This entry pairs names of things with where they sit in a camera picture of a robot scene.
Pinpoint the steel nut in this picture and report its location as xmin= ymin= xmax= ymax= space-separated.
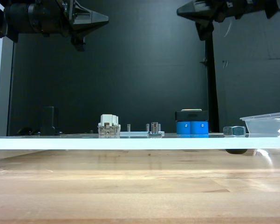
xmin=223 ymin=126 xmax=247 ymax=137

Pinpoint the flat black block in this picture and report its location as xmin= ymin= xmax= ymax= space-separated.
xmin=175 ymin=108 xmax=209 ymax=123

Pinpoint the tall black block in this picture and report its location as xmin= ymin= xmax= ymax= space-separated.
xmin=40 ymin=106 xmax=60 ymax=136

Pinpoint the beige many-pin connector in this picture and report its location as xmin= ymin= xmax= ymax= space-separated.
xmin=97 ymin=114 xmax=121 ymax=139

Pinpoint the blue socket block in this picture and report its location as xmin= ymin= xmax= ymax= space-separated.
xmin=190 ymin=120 xmax=209 ymax=135
xmin=176 ymin=120 xmax=191 ymax=135

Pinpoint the clear plastic container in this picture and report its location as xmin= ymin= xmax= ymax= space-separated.
xmin=239 ymin=111 xmax=280 ymax=140

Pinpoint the threaded stud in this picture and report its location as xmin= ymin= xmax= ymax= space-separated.
xmin=149 ymin=121 xmax=161 ymax=138

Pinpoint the white task board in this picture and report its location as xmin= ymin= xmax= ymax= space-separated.
xmin=0 ymin=132 xmax=280 ymax=155

